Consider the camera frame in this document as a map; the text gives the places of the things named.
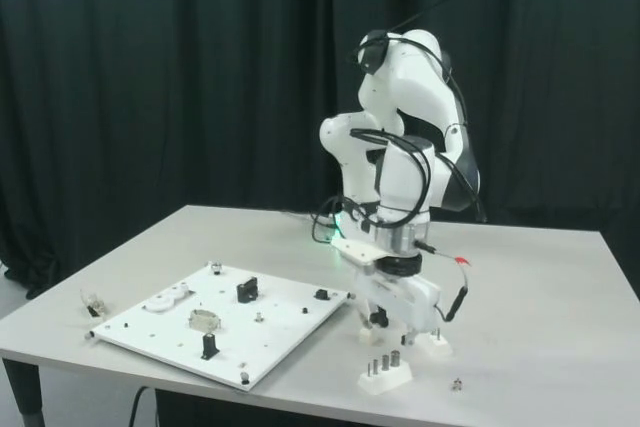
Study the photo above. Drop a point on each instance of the white task board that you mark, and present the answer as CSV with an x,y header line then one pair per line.
x,y
280,327

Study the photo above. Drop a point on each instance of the thickest metal round peg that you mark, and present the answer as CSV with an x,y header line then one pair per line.
x,y
396,358

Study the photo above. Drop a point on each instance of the white small gear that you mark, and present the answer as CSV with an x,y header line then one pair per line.
x,y
185,287

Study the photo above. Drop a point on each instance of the dark table leg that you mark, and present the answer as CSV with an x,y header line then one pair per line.
x,y
25,397

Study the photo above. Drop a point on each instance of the black curtain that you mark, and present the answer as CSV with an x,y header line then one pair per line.
x,y
150,72

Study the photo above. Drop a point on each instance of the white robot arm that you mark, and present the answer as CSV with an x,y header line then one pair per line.
x,y
400,167

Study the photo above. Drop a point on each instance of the white square peg holder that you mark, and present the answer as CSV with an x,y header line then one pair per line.
x,y
440,348

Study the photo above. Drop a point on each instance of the white large gear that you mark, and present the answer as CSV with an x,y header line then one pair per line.
x,y
160,305

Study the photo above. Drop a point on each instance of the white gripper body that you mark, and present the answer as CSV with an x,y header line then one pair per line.
x,y
405,302

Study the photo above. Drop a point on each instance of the small white plug holder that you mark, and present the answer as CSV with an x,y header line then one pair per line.
x,y
367,335

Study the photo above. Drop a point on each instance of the white round peg holder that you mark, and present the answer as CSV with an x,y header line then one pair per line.
x,y
385,381

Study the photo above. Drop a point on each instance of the thick metal round peg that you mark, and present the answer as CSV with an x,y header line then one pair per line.
x,y
386,363

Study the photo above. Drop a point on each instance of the black USB plug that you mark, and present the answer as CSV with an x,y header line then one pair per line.
x,y
247,290

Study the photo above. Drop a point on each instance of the black D-SUB plug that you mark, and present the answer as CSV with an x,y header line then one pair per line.
x,y
381,318

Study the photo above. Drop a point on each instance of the beige waterproof plug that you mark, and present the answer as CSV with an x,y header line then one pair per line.
x,y
101,304

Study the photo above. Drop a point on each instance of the thin black rod red tag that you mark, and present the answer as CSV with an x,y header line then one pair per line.
x,y
456,299

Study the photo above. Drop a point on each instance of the thin metal round peg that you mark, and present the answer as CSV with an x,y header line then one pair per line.
x,y
378,367

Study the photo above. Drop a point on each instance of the metal bolt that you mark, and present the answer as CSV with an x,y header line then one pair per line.
x,y
216,268

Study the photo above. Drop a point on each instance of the thinnest metal square peg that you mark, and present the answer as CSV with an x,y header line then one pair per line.
x,y
437,335

